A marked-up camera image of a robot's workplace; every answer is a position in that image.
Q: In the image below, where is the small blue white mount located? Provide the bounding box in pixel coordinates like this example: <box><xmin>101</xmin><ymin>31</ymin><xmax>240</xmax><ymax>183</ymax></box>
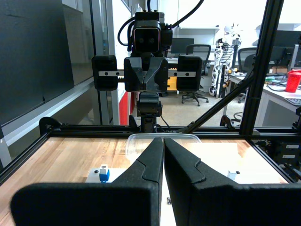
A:
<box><xmin>98</xmin><ymin>164</ymin><xmax>111</xmax><ymax>184</ymax></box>

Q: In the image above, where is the red door panel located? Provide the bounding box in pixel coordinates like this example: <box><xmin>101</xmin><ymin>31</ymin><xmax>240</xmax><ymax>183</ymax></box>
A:
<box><xmin>119</xmin><ymin>91</ymin><xmax>137</xmax><ymax>126</ymax></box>

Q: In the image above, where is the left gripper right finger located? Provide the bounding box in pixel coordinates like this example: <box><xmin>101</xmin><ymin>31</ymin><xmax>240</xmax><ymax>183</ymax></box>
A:
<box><xmin>164</xmin><ymin>138</ymin><xmax>301</xmax><ymax>226</ymax></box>

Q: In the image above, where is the white office desk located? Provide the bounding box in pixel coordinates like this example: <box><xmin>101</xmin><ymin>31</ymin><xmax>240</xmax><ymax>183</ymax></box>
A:
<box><xmin>229</xmin><ymin>73</ymin><xmax>301</xmax><ymax>129</ymax></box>

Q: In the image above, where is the grey metal wall frame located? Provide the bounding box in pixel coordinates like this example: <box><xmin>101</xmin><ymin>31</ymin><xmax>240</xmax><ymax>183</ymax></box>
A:
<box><xmin>0</xmin><ymin>0</ymin><xmax>118</xmax><ymax>165</ymax></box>

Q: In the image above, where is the yellow cabinet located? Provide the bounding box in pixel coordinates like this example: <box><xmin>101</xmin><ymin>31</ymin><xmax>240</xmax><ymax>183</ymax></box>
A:
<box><xmin>167</xmin><ymin>75</ymin><xmax>177</xmax><ymax>91</ymax></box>

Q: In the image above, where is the black office chair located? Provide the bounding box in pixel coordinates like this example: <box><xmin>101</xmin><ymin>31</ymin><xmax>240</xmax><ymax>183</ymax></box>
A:
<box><xmin>180</xmin><ymin>44</ymin><xmax>212</xmax><ymax>107</ymax></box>
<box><xmin>237</xmin><ymin>47</ymin><xmax>258</xmax><ymax>104</ymax></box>

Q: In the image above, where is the black control box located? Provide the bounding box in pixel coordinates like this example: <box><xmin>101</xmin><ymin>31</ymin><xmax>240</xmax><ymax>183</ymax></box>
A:
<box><xmin>255</xmin><ymin>138</ymin><xmax>301</xmax><ymax>183</ymax></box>

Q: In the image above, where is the black table frame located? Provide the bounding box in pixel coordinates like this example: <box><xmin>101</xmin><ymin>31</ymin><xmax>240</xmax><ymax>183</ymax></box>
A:
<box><xmin>0</xmin><ymin>0</ymin><xmax>301</xmax><ymax>186</ymax></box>

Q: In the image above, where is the clear plastic tub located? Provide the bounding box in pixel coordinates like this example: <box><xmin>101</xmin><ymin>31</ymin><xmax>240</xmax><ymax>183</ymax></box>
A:
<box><xmin>126</xmin><ymin>132</ymin><xmax>202</xmax><ymax>161</ymax></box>

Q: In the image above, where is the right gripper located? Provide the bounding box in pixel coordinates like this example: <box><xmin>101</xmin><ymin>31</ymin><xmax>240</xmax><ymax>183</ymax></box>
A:
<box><xmin>92</xmin><ymin>52</ymin><xmax>202</xmax><ymax>92</ymax></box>

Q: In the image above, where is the white black lattice stand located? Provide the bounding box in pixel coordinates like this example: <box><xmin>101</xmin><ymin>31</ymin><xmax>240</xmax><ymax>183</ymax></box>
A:
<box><xmin>210</xmin><ymin>22</ymin><xmax>242</xmax><ymax>97</ymax></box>

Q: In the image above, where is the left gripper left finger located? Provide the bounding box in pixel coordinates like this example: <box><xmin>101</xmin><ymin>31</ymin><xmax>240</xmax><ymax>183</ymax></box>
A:
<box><xmin>9</xmin><ymin>137</ymin><xmax>165</xmax><ymax>226</ymax></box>

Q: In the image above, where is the white taskboard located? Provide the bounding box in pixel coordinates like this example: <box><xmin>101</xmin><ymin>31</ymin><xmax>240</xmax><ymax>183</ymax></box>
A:
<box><xmin>85</xmin><ymin>164</ymin><xmax>290</xmax><ymax>226</ymax></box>

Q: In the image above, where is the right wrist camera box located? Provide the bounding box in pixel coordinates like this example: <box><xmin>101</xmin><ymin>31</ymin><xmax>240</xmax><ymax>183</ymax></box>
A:
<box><xmin>133</xmin><ymin>20</ymin><xmax>162</xmax><ymax>52</ymax></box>

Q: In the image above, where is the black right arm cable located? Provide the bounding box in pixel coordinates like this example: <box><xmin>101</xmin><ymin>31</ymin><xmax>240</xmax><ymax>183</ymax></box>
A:
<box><xmin>117</xmin><ymin>0</ymin><xmax>205</xmax><ymax>52</ymax></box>

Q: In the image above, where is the black desk monitor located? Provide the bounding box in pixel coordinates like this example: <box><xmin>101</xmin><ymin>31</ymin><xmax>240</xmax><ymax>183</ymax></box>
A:
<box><xmin>171</xmin><ymin>38</ymin><xmax>195</xmax><ymax>54</ymax></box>
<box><xmin>271</xmin><ymin>30</ymin><xmax>301</xmax><ymax>68</ymax></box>

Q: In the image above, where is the red plastic basket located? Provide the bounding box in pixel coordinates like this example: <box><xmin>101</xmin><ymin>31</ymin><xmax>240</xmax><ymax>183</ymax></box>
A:
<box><xmin>285</xmin><ymin>69</ymin><xmax>301</xmax><ymax>93</ymax></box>

